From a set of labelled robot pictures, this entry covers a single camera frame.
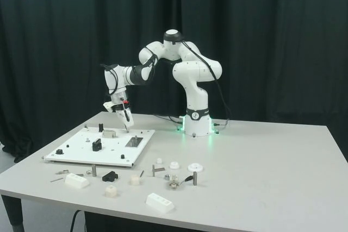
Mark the long white peg holder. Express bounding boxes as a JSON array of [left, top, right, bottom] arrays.
[[146, 192, 175, 213], [64, 173, 90, 190]]

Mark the black stepped plug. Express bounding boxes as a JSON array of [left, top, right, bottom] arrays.
[[102, 171, 119, 183]]

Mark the white task board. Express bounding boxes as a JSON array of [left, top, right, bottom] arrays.
[[43, 126, 156, 167]]

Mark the black curtain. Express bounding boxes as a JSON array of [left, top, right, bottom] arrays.
[[0, 0, 348, 164]]

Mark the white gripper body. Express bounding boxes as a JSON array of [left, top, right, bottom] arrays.
[[114, 108, 135, 129]]

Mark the white large gear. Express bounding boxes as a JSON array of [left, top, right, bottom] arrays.
[[187, 162, 204, 173]]

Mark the black table cable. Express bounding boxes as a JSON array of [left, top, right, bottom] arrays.
[[153, 114, 185, 124]]

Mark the black table leg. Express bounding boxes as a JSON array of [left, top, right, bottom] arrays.
[[1, 195, 22, 232]]

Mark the black floor cable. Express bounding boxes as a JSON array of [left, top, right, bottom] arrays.
[[71, 209, 86, 232]]

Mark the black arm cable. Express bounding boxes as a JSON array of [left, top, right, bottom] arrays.
[[179, 40, 232, 129]]

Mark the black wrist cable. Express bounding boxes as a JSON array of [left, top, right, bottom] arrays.
[[99, 48, 159, 102]]

